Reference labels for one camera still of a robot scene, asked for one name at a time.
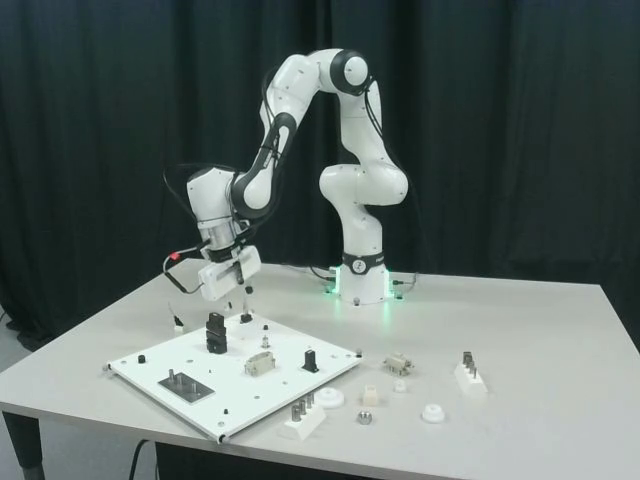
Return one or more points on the white medium gear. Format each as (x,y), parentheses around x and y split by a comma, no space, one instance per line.
(330,397)

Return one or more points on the metal square peg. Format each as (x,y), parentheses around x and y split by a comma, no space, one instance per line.
(470,368)
(466,359)

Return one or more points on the white task board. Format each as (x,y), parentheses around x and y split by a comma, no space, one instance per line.
(165,400)

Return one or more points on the beige waterproof plug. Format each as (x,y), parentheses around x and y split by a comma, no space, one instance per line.
(395,364)

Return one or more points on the black D-SUB plug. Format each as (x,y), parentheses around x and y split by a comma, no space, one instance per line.
(216,332)

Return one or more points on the black cabinet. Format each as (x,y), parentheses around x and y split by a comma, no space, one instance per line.
(250,467)

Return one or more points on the white peg holder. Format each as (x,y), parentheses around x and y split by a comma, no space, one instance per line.
(300,430)
(475,387)

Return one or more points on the small cream square holder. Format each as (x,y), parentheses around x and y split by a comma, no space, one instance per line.
(371,395)

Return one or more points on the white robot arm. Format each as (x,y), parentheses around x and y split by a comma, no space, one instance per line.
(357,200)

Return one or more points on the small white plug holder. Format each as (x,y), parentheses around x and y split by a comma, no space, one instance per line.
(179,330)

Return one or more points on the metal round peg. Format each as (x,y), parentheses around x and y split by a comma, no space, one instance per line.
(310,401)
(301,406)
(293,413)

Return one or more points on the dark table leg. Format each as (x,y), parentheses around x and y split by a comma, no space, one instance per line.
(22,445)

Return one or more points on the black curtain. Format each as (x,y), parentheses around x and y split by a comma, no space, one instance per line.
(75,100)

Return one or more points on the metal BNC plug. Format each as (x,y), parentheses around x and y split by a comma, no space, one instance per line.
(264,341)

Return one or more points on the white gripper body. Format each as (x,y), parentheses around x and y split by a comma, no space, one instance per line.
(225,277)

